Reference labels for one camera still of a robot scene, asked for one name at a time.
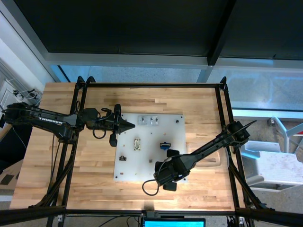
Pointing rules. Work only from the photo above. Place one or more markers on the black window mullion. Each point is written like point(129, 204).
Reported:
point(220, 35)

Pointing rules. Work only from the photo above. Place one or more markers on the beige connector housing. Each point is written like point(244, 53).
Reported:
point(137, 144)

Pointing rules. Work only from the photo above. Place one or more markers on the small black camera box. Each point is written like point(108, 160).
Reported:
point(151, 214)

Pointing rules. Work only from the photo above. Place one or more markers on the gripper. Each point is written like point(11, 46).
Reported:
point(111, 124)
point(170, 187)

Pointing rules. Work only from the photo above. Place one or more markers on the black D-sub connector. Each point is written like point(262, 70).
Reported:
point(165, 144)

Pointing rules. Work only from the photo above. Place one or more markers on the white board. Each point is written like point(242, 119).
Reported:
point(132, 170)

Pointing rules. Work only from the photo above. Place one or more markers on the black table frame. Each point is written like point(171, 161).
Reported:
point(151, 85)

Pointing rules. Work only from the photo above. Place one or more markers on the cardboard box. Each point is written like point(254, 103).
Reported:
point(11, 170)

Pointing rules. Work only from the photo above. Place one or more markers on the grey window frame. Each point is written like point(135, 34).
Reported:
point(142, 58)

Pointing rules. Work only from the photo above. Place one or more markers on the blue laptop screen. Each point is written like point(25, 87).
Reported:
point(172, 223)

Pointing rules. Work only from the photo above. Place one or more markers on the blue connector holder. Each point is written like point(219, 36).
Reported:
point(165, 149)

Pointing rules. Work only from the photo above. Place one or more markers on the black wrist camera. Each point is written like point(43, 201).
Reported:
point(159, 171)

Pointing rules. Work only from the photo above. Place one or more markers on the grey metal chair frame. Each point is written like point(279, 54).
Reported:
point(280, 127)

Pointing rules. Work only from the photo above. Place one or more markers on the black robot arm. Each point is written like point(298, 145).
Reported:
point(208, 147)
point(50, 120)

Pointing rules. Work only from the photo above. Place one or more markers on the clear plastic tub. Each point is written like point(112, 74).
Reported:
point(213, 164)

